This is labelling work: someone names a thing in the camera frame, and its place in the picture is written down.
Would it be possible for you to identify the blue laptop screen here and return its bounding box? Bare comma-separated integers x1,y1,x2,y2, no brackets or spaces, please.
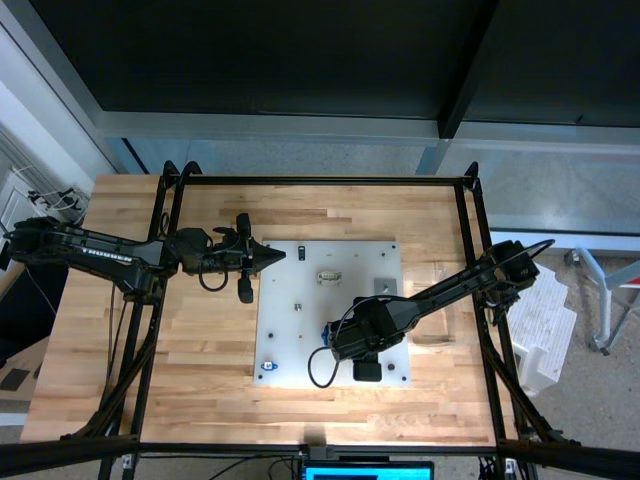
299,460,435,480

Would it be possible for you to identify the grey metal stand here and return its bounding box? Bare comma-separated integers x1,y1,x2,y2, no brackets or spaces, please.
564,247,640,357

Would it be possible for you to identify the grey metal plate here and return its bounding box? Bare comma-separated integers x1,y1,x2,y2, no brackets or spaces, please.
373,277,401,301

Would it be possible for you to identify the dark window pane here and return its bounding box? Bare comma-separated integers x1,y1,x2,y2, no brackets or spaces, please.
29,0,640,126

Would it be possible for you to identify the white task board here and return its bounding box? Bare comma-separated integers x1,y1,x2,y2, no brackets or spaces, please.
253,240,412,387

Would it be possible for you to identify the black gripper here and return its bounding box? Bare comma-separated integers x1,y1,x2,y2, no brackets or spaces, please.
327,319,385,385
227,213,288,305

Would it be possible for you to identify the cardboard box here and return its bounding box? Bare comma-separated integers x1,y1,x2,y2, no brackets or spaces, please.
0,334,51,401

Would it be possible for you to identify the clear plastic tub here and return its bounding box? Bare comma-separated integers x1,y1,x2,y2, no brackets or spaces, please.
403,267,459,349

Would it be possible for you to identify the black aluminium frame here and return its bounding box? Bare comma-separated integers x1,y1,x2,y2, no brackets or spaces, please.
0,159,640,480

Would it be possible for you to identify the black table camera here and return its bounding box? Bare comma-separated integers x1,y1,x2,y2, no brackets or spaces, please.
305,433,329,461

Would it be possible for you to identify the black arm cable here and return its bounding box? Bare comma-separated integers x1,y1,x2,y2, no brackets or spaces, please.
198,264,230,292
307,319,351,389

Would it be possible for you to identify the white foam block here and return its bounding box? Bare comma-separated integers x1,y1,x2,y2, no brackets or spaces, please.
502,269,579,399

